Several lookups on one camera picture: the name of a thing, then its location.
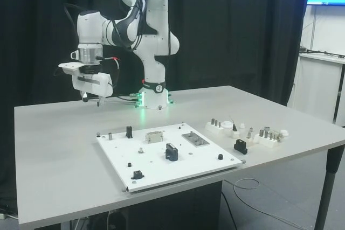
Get white task board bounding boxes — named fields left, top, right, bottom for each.
left=96, top=122, right=246, bottom=194

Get black base cables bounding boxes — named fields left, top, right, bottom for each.
left=107, top=93, right=141, bottom=104

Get black curtains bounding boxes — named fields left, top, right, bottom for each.
left=0, top=0, right=309, bottom=214

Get white cabinet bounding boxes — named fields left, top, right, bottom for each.
left=287, top=52, right=345, bottom=128

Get grey floor cable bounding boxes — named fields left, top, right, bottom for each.
left=233, top=178, right=273, bottom=230

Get black D-SUB plug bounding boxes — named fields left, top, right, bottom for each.
left=233, top=138, right=249, bottom=153

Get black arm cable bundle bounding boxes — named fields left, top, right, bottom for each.
left=109, top=0, right=148, bottom=46

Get black table leg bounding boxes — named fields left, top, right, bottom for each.
left=322, top=146, right=343, bottom=230

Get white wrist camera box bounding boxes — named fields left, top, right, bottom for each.
left=58, top=62, right=84, bottom=76

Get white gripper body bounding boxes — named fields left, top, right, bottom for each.
left=71, top=72, right=114, bottom=97

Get white peg holder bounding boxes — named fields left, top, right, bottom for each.
left=204, top=122, right=226, bottom=137
left=254, top=134, right=284, bottom=149

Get black looping cable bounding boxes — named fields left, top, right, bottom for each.
left=63, top=3, right=81, bottom=15

